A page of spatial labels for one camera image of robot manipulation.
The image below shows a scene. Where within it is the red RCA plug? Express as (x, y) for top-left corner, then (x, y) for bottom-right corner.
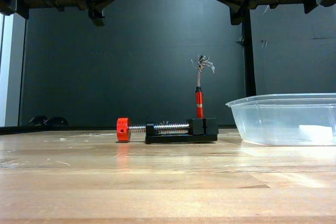
(191, 54), (216, 106)

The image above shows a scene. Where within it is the black rounded lump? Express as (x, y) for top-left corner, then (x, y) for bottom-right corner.
(44, 116), (69, 126)
(28, 115), (48, 125)

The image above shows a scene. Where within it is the clear plastic tub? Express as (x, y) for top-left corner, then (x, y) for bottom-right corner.
(225, 92), (336, 147)

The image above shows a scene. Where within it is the black vise with red knob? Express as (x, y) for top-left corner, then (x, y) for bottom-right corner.
(116, 117), (219, 145)

